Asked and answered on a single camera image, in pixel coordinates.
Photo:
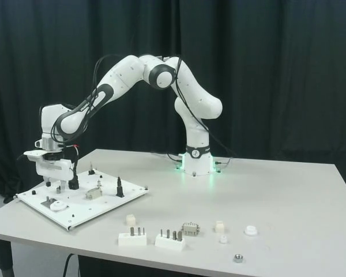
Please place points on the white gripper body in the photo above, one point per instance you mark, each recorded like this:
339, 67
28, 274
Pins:
54, 170

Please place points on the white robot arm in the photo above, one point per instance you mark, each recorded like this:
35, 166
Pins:
124, 75

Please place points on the very thick metal round peg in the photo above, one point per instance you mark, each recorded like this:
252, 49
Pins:
58, 190

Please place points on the white round peg holder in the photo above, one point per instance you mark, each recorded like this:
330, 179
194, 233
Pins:
132, 240

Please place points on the white square peg holder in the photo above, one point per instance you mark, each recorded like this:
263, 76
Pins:
170, 243

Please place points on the very thick metal square peg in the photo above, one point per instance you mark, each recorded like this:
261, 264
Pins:
181, 235

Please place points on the black D-SUB plug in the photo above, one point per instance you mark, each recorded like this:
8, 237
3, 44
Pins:
74, 184

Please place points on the thin black rod red tag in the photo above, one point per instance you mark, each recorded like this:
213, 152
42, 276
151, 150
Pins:
74, 167

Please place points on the white large gear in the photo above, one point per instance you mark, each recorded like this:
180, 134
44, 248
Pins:
57, 206

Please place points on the white task board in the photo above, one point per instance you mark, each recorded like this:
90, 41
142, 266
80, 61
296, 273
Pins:
83, 207

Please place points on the metal BNC plug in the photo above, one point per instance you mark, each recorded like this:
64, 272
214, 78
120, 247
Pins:
99, 182

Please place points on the small white plug holder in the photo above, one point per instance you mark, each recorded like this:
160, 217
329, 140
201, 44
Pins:
131, 220
219, 226

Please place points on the dark table leg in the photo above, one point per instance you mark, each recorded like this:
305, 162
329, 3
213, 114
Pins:
0, 256

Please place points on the grey metal waterproof plug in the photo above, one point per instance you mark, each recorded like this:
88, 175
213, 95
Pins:
191, 228

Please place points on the white small gear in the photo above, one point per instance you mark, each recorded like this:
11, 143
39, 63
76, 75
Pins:
223, 239

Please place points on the metal hex nut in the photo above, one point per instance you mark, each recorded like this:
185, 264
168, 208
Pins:
237, 258

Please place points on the white medium gear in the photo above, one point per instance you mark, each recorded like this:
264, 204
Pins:
251, 230

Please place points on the black curtain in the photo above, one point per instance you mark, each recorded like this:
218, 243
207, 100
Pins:
276, 57

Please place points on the flat white camera plate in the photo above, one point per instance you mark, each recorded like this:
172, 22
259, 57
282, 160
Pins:
33, 154

